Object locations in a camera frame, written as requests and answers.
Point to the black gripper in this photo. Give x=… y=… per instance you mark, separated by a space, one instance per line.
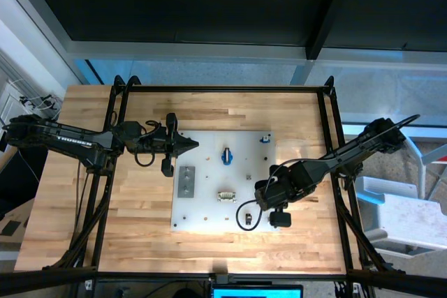
x=170 y=141
x=276 y=195

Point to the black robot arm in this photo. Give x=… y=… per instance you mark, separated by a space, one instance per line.
x=70 y=139
x=335 y=162

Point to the small silver connector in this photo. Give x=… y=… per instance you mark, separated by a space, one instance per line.
x=249 y=177

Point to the black USB socket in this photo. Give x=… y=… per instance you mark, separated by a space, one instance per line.
x=248 y=219

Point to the silver plug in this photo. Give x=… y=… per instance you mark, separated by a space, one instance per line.
x=227 y=154

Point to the white task board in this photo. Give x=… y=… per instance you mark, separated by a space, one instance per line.
x=216 y=179

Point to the grey metal screw block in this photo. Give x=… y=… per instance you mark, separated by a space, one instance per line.
x=182 y=191

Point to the silver multi-pin connector housing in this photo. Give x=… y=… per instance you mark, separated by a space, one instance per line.
x=227 y=197

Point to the small blue connector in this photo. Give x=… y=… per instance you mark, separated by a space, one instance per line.
x=264 y=140

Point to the blue-edged screen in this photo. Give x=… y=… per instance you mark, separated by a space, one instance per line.
x=256 y=292

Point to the white step stool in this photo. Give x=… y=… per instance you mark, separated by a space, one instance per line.
x=401 y=221

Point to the white cabinet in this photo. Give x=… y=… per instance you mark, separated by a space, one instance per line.
x=21 y=109

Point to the large blue connector mount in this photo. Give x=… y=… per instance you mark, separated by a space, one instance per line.
x=227 y=162

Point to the black aluminium frame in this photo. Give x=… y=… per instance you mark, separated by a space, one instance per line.
x=223 y=89

